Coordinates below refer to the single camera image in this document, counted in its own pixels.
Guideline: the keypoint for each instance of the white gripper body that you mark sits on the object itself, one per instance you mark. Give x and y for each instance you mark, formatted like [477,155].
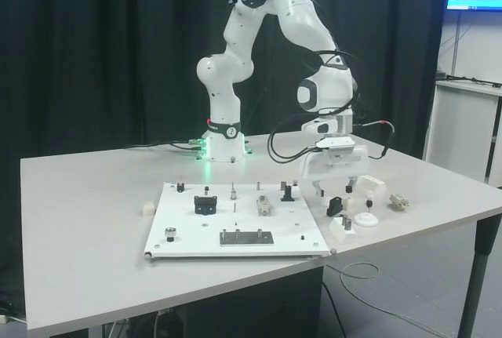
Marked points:
[333,163]

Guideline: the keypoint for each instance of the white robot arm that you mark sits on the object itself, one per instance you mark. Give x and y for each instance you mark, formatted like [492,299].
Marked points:
[302,20]

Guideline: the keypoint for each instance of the white peg holder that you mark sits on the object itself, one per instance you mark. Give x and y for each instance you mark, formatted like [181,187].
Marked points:
[343,234]

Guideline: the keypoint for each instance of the small white block holder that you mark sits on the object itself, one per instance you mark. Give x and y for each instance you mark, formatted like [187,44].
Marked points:
[348,202]

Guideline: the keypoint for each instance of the long white holder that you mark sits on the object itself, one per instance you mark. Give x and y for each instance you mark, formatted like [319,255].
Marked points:
[372,186]

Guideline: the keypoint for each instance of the black D-SUB plug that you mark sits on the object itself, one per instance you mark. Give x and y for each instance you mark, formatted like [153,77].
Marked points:
[334,205]

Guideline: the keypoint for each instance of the black and white plug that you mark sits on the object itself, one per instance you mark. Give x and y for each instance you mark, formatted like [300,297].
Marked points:
[369,203]

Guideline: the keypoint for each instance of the white medium gear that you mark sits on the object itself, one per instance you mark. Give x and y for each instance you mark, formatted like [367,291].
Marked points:
[366,221]

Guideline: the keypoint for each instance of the metal bolt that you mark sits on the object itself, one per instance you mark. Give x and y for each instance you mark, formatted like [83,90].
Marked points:
[233,193]

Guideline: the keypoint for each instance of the white task board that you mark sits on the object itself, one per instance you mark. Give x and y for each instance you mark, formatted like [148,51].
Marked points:
[235,216]

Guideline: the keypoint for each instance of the white cabinet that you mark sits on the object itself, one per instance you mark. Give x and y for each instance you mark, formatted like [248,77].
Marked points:
[463,130]

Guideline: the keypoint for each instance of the black table leg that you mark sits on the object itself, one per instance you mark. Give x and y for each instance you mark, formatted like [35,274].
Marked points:
[476,275]

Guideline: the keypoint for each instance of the metal BNC plug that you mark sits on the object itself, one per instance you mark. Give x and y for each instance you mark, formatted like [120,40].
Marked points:
[169,233]

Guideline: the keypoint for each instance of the small white cube holder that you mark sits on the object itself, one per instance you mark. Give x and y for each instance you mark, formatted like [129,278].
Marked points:
[148,208]

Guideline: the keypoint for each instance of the black curtain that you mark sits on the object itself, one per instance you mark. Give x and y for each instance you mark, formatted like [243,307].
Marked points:
[78,40]

